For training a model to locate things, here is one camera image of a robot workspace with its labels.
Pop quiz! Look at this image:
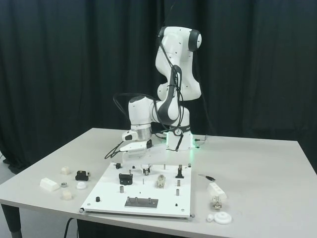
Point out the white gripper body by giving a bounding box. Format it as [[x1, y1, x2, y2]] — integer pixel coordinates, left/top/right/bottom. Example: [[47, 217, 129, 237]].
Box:
[[120, 146, 166, 166]]

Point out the white task board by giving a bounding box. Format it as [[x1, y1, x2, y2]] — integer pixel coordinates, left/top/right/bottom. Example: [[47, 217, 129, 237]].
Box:
[[79, 162, 196, 219]]

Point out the black D-SUB plug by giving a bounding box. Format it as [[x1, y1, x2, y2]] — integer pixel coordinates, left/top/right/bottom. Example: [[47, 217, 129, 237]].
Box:
[[75, 170, 90, 181]]

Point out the white rectangular peg holder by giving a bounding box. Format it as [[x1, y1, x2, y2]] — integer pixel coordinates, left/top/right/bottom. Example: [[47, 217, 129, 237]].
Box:
[[40, 177, 61, 192], [207, 182, 227, 200]]

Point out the white large gear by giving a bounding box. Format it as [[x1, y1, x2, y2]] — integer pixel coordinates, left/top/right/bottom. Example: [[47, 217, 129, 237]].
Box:
[[213, 212, 233, 225]]

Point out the dark table leg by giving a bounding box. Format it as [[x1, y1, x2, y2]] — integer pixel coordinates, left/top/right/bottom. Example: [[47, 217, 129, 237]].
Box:
[[1, 204, 20, 238]]

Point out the black curtain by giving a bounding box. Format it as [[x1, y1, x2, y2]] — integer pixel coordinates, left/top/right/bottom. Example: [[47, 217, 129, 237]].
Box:
[[0, 0, 317, 174]]

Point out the black floor cable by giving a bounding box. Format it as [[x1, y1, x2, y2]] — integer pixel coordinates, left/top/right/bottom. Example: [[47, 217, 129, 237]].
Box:
[[64, 217, 75, 238]]

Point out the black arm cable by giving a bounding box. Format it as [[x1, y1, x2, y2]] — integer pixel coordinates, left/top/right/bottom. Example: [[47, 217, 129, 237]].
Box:
[[112, 24, 211, 152]]

